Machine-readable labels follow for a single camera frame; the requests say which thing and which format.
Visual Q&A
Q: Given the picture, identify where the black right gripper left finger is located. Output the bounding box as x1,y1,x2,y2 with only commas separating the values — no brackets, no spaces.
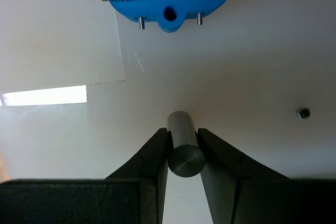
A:
0,128,169,224

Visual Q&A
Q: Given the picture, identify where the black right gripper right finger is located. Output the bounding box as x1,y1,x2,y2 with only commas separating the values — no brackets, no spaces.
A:
197,129,336,224

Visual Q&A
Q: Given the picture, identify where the steel cylinder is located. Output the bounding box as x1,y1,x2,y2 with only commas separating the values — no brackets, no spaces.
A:
165,110,206,178

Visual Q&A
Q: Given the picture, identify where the black board screw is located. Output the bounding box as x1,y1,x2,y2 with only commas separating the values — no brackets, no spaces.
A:
297,106,310,119

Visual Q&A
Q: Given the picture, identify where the white task board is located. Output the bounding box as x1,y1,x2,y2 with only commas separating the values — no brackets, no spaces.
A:
0,0,336,183

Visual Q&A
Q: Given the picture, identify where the blue round mount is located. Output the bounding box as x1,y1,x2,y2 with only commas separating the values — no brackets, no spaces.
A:
109,0,232,33

